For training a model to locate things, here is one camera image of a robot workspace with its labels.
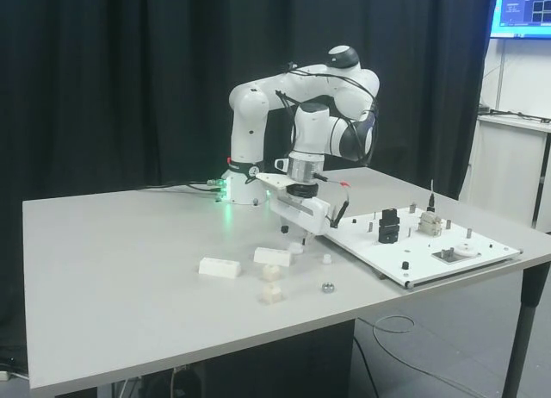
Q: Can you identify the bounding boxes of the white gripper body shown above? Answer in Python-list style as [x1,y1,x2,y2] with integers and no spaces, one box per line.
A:
[269,195,331,236]

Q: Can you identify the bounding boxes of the long white peg holder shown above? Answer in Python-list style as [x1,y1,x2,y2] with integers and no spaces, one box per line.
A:
[198,256,243,280]
[252,246,294,267]

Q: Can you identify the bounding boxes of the black D-SUB plug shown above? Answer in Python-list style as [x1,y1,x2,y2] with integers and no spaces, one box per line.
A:
[377,208,399,246]

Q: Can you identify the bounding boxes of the cream metal connector block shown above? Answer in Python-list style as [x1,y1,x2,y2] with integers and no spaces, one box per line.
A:
[418,211,443,238]

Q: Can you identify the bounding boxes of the white task board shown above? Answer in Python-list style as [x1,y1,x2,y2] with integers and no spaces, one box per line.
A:
[317,206,523,289]

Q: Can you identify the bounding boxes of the black curtains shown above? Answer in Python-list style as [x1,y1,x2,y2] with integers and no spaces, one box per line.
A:
[0,0,492,369]

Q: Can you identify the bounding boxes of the black table leg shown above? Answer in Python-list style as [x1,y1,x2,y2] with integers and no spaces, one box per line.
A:
[502,255,546,398]

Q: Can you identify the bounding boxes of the blue screen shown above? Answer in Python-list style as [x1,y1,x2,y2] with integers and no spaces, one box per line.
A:
[489,0,551,40]

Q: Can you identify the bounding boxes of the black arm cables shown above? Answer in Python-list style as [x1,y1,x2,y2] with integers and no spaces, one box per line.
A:
[275,61,381,167]

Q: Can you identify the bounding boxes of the black base cables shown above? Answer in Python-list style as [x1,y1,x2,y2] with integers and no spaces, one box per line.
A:
[144,178,226,196]

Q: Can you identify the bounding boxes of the grey floor cable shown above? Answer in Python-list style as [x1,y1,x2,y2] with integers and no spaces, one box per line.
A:
[357,314,428,398]

